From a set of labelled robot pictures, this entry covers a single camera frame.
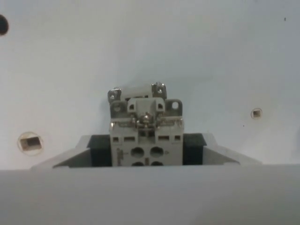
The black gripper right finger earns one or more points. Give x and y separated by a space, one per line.
195 150

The grey waterproof plug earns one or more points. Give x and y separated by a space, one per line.
145 145

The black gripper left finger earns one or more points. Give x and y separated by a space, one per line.
98 152

